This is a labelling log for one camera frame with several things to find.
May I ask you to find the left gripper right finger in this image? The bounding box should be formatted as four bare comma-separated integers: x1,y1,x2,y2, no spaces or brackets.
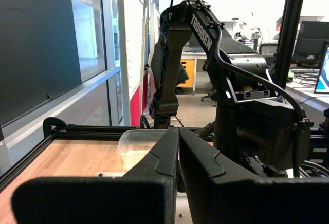
179,127,329,224

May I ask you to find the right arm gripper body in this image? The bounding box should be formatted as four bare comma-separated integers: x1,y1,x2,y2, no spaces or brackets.
226,68,313,173

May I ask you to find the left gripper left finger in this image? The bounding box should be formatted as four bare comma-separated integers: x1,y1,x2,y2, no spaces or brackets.
11,126,179,224

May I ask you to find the white desk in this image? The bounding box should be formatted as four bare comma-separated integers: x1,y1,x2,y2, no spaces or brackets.
285,79,329,114
181,51,215,92

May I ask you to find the clear plastic tub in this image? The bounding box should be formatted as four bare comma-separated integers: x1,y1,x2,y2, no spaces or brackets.
117,129,168,171

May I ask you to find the black office chair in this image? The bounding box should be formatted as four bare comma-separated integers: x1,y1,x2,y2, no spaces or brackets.
200,86,219,108
258,43,278,62

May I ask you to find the lit monitor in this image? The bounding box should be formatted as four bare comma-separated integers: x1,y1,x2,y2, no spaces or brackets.
314,45,329,94

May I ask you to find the dark monitor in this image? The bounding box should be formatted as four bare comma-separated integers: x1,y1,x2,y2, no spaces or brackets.
291,21,329,68

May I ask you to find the yellow drawer cabinet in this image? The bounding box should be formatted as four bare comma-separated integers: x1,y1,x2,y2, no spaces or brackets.
177,59,196,88

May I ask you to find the grey metal window sill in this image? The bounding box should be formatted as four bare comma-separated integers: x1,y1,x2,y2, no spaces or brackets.
0,66,121,158

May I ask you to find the black cloth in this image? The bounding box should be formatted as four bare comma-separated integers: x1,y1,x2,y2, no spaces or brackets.
150,35,190,99

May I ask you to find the white partition panel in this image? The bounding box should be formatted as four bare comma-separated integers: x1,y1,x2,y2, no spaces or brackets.
117,0,146,127

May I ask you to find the black metal frame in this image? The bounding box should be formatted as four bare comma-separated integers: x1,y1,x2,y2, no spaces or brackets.
0,0,329,191

